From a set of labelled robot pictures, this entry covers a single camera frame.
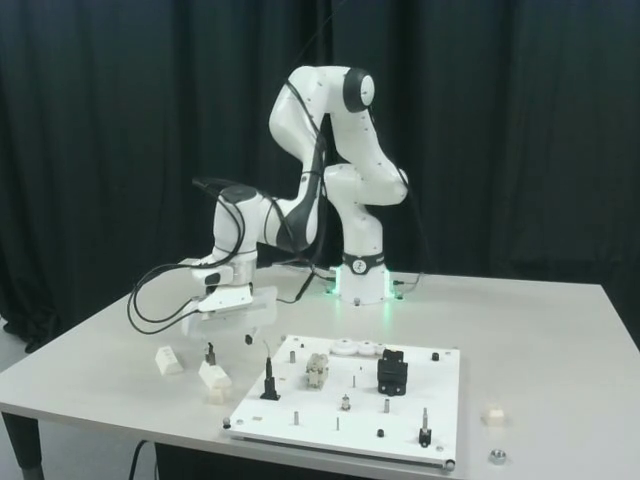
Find black D-SUB plug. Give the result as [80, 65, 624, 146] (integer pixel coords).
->
[375, 348, 411, 398]

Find dark table leg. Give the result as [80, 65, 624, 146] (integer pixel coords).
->
[0, 411, 41, 480]

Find clear Ethernet plug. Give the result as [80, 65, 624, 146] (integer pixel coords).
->
[304, 351, 329, 389]

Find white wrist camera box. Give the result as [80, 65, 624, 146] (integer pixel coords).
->
[191, 266, 237, 290]

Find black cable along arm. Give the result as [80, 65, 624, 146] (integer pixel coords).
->
[191, 79, 331, 274]

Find white peg holder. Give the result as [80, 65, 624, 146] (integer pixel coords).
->
[198, 360, 234, 391]
[153, 346, 182, 376]

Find black base cable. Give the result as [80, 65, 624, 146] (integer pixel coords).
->
[391, 272, 427, 292]
[276, 263, 342, 304]

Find black USB plug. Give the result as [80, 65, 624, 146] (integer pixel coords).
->
[259, 341, 283, 402]

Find white task board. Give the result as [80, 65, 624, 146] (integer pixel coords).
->
[221, 333, 462, 472]

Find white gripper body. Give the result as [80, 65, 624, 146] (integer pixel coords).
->
[181, 286, 280, 342]

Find black curtain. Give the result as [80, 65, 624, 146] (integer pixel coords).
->
[0, 0, 640, 351]

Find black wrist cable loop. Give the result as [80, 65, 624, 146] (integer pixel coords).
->
[126, 259, 215, 335]

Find black waterproof plug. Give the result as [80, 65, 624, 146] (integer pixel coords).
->
[416, 406, 433, 444]

